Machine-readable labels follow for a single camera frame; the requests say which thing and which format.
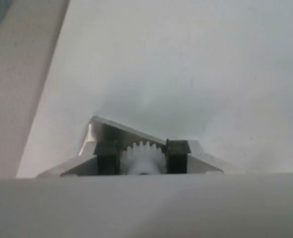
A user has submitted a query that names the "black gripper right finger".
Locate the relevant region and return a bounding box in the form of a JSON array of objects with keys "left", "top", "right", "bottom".
[{"left": 165, "top": 139, "right": 224, "bottom": 175}]

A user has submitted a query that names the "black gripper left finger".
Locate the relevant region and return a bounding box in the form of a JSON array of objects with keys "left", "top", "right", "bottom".
[{"left": 36, "top": 140, "right": 119, "bottom": 178}]

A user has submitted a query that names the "white small gear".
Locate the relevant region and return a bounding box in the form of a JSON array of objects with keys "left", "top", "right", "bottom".
[{"left": 120, "top": 140, "right": 167, "bottom": 176}]

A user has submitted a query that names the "white task board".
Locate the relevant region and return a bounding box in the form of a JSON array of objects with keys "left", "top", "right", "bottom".
[{"left": 15, "top": 0, "right": 293, "bottom": 179}]

